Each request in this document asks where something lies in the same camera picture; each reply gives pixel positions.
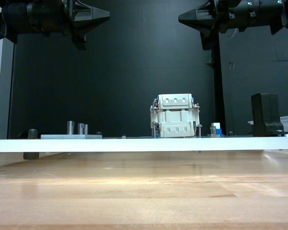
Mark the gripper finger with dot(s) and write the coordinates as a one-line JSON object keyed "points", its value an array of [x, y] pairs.
{"points": [[199, 26], [91, 25], [98, 14], [189, 16]]}

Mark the beige HAN10E connector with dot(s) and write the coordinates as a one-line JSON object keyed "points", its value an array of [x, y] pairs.
{"points": [[175, 101]]}

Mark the black connector housing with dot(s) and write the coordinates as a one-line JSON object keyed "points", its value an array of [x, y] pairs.
{"points": [[264, 112]]}

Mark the beige HAN10E base socket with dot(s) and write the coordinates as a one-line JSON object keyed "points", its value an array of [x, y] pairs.
{"points": [[176, 129]]}

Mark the small silver connector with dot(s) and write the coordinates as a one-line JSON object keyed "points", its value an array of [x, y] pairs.
{"points": [[212, 131]]}

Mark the white taskboard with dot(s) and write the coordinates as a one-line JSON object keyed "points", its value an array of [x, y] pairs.
{"points": [[134, 145]]}

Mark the small blue white socket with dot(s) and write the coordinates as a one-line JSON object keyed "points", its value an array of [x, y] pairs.
{"points": [[217, 125]]}

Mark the black board screw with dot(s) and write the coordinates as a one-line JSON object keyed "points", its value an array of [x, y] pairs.
{"points": [[33, 133], [230, 133]]}

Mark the grey metal plate with pegs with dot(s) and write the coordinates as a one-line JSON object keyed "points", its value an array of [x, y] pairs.
{"points": [[62, 136]]}

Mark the black aluminium frame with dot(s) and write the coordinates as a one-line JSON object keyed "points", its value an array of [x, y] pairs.
{"points": [[218, 95]]}

